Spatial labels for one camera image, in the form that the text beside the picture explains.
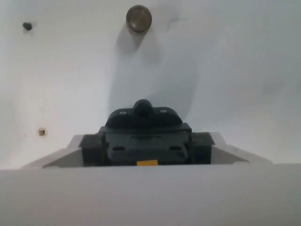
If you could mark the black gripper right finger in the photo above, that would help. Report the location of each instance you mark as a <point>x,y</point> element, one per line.
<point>203,149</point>

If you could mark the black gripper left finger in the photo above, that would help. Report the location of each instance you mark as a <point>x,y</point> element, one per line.
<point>92,150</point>

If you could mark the black D-SUB plug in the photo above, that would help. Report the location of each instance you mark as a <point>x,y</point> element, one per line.
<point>145,139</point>

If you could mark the white task board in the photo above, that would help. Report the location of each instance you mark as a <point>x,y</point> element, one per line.
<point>223,58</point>

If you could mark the metal round peg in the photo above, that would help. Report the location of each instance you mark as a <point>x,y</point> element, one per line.
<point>138,20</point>

